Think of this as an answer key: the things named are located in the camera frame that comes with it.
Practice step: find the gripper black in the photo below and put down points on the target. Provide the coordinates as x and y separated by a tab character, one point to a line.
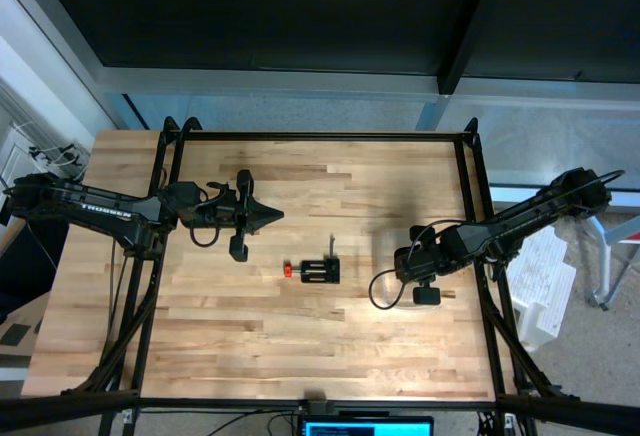
242	216
417	266

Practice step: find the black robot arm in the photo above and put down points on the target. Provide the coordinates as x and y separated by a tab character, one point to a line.
520	226
100	206

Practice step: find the clear plastic tub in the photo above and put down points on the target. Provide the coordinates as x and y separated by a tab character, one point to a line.
385	261

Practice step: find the black vise with orange knob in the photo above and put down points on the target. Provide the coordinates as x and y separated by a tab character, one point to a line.
322	273

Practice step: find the white stepped foam block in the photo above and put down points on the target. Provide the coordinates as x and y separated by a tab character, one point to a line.
542	296

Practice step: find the laptop with blue screen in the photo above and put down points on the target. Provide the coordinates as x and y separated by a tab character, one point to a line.
365	428

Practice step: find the grey metal stand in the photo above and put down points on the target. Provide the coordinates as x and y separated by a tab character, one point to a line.
598	261

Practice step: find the brown cardboard box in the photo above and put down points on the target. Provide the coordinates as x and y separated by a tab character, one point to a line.
35	311

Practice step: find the black aluminium table frame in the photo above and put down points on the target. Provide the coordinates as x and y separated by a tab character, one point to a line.
320	137

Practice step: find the black table-level camera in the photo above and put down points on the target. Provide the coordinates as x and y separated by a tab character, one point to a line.
316	401

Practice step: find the black upright post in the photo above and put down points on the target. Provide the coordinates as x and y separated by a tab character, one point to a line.
465	31

